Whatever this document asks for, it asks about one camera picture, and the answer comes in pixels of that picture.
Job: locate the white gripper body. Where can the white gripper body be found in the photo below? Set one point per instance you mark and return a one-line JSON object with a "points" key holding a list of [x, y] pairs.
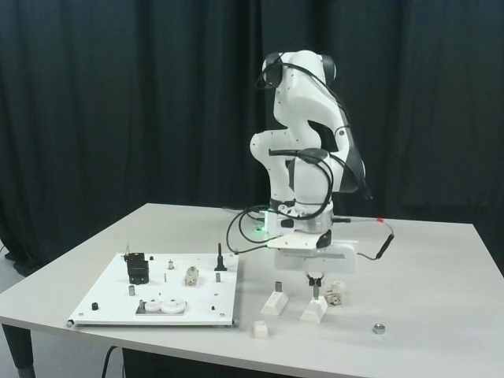
{"points": [[315, 262]]}

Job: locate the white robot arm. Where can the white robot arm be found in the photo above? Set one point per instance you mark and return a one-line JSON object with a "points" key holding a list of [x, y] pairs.
{"points": [[303, 98]]}

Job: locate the white peg holder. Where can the white peg holder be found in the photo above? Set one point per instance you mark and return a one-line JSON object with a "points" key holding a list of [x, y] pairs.
{"points": [[273, 305], [313, 311]]}

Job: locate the metal square peg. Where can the metal square peg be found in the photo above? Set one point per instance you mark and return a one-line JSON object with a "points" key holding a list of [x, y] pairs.
{"points": [[279, 287]]}

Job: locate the thick metal round peg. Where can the thick metal round peg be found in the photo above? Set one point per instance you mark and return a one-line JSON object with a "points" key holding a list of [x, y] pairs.
{"points": [[131, 291]]}

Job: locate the white plug holder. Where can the white plug holder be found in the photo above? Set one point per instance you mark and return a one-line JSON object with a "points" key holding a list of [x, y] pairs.
{"points": [[335, 293]]}

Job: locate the small white holder block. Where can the small white holder block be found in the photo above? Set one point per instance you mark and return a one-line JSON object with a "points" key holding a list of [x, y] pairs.
{"points": [[260, 330]]}

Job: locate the metal bolt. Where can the metal bolt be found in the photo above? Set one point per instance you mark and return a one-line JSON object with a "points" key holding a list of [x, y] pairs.
{"points": [[379, 328]]}

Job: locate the black waterproof plug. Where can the black waterproof plug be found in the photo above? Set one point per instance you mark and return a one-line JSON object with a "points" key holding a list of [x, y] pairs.
{"points": [[220, 262]]}

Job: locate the metal BNC plug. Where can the metal BNC plug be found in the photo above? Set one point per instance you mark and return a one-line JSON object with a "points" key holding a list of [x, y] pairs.
{"points": [[171, 264]]}

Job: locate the white medium gear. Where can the white medium gear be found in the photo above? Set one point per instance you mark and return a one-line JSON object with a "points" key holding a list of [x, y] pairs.
{"points": [[153, 306]]}

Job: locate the black D-SUB plug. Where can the black D-SUB plug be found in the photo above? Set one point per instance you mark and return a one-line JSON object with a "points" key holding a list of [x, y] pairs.
{"points": [[138, 269]]}

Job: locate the white task board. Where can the white task board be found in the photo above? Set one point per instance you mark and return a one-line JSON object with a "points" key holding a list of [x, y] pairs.
{"points": [[118, 303]]}

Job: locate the black curtain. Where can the black curtain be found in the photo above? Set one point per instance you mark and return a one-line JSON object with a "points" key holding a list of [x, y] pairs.
{"points": [[118, 98]]}

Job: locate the grey table leg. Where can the grey table leg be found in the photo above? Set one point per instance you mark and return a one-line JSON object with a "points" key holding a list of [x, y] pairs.
{"points": [[17, 346]]}

